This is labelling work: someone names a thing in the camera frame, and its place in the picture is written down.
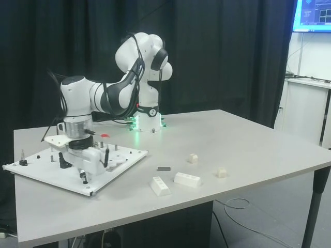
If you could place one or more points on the black D-SUB plug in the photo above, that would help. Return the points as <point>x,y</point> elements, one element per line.
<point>62,161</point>

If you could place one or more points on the blue screen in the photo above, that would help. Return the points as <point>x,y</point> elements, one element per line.
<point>313,15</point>

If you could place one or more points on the white task board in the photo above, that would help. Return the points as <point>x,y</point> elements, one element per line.
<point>129,162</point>

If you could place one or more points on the dark grey flat piece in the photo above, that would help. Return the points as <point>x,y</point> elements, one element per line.
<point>164,169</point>

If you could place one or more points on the white cabinet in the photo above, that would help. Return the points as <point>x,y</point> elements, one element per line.
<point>302,111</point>

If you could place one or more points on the grey metal bolt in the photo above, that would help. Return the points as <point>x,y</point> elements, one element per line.
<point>22,155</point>

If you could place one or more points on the white medium gear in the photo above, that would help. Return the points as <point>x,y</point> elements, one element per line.
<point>113,164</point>

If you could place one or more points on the white large gear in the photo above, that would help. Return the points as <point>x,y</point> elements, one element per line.
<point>120,158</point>

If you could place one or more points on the black curtain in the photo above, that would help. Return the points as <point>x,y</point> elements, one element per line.
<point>64,38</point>

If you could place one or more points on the thin black rod red tag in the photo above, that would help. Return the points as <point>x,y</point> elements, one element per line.
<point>105,157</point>

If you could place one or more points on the small metal bolt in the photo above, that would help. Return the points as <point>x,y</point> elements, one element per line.
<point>84,180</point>

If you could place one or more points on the black table leg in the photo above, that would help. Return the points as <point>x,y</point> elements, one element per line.
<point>314,206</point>

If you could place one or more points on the small white camera box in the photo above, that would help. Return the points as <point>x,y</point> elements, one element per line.
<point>60,127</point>

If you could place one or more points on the small white cube holder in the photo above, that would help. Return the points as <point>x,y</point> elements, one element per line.
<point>222,172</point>
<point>193,158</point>

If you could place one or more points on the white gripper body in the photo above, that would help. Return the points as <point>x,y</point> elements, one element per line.
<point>86,160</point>

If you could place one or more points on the flat white mounting plate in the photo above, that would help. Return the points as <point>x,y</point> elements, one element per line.
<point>55,141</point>

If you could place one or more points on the black box under table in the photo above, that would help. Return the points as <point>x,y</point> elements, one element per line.
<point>155,227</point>

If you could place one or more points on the white peg holder block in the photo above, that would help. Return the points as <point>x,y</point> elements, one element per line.
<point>187,180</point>
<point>159,187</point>

